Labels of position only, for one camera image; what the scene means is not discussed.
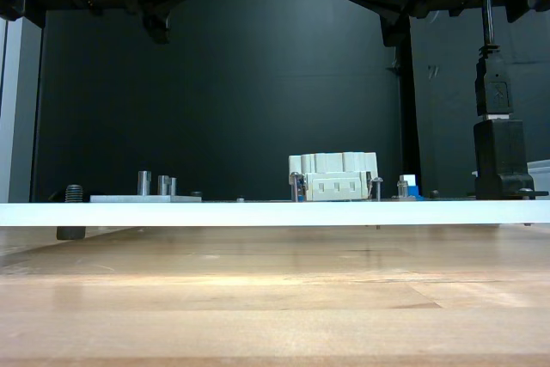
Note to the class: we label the black upright post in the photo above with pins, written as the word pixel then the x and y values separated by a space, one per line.
pixel 408 126

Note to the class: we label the black threaded bolt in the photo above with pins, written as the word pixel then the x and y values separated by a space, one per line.
pixel 74 194

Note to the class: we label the beige connector housing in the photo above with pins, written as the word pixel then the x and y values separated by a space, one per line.
pixel 335 169

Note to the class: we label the grey metal plate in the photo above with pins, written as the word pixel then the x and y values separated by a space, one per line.
pixel 142 199

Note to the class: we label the blue white small connector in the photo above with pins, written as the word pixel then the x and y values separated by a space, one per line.
pixel 412 192

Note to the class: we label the small steel standoff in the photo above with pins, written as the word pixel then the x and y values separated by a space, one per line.
pixel 402 190

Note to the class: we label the white task board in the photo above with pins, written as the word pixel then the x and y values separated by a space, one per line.
pixel 275 214

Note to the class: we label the steel screw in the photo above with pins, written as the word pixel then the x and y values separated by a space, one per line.
pixel 377 190

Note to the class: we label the black USB socket block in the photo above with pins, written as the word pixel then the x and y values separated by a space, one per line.
pixel 498 156

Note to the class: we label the tall steel post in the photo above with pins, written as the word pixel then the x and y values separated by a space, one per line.
pixel 144 184

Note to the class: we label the short steel post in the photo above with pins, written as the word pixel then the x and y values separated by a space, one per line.
pixel 163 186
pixel 173 187

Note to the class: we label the small black screw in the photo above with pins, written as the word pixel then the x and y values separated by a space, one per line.
pixel 197 193
pixel 435 193

